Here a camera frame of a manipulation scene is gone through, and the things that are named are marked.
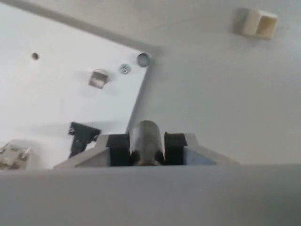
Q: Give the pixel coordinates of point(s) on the white task board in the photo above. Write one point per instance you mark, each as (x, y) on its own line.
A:
(47, 99)

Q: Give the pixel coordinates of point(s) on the metal round peg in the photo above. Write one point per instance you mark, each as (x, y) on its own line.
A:
(147, 141)

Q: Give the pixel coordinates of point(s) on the small white cube holder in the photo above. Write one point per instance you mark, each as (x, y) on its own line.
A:
(258, 24)

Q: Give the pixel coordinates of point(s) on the metal square peg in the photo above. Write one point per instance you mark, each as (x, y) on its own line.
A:
(98, 78)

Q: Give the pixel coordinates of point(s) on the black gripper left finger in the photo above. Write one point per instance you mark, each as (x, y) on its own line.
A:
(117, 150)

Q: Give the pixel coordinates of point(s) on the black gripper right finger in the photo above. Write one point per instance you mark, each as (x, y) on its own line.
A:
(174, 148)

